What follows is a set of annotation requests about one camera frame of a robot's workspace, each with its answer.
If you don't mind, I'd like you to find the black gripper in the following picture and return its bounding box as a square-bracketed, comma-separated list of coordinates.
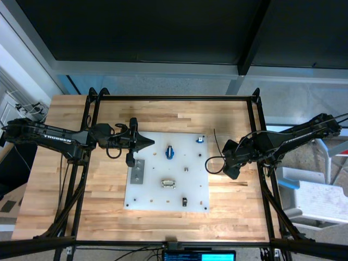
[108, 117, 156, 167]
[221, 138, 247, 181]

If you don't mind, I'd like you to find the black frame pillar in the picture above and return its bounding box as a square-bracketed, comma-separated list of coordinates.
[238, 0, 272, 76]

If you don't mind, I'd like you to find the grey aluminium plate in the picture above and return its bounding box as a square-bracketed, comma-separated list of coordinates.
[129, 159, 146, 185]

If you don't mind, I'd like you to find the brown cardboard box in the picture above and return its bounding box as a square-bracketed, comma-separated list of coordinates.
[0, 182, 29, 218]

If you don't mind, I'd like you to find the black metal table frame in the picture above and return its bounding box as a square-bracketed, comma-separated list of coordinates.
[0, 86, 348, 261]

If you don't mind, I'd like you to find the small black camera box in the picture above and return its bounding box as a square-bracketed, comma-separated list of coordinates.
[165, 237, 182, 250]

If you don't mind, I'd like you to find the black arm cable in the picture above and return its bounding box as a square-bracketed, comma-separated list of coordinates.
[235, 130, 272, 150]
[105, 123, 128, 159]

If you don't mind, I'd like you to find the white and black cable bundle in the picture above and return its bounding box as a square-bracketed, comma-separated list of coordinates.
[14, 101, 46, 116]

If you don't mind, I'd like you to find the black flat panel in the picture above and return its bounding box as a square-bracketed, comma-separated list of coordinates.
[0, 141, 39, 192]

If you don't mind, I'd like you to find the white board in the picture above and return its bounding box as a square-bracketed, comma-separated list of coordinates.
[123, 132, 211, 214]

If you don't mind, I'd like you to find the blue holder with white clip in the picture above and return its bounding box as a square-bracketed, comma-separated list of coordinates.
[164, 145, 176, 161]

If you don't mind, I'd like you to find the clear plastic container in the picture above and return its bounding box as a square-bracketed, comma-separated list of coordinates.
[207, 133, 237, 175]

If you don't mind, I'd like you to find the grey aluminium wall post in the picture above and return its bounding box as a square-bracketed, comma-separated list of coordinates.
[0, 0, 59, 82]

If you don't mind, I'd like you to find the screen with blue edge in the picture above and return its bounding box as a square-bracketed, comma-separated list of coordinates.
[161, 250, 237, 261]

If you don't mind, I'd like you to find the white metal chair frame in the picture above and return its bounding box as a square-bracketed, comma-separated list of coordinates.
[315, 138, 348, 187]

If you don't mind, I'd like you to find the white step stool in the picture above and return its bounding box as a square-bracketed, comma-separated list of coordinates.
[278, 165, 348, 232]

